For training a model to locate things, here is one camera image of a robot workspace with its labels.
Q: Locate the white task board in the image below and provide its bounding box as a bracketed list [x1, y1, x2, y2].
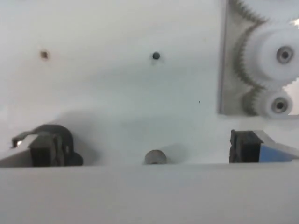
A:
[0, 0, 299, 168]

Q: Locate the metal round peg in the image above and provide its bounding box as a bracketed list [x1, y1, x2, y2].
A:
[144, 149, 167, 165]

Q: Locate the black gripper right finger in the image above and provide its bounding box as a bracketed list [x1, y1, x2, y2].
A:
[229, 129, 299, 163]

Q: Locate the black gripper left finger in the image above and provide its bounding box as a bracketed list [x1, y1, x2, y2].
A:
[0, 133, 65, 168]

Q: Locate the white large gear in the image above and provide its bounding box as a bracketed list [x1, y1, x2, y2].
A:
[230, 0, 299, 27]

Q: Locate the white small gear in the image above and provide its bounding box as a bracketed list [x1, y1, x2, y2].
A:
[242, 90, 294, 118]

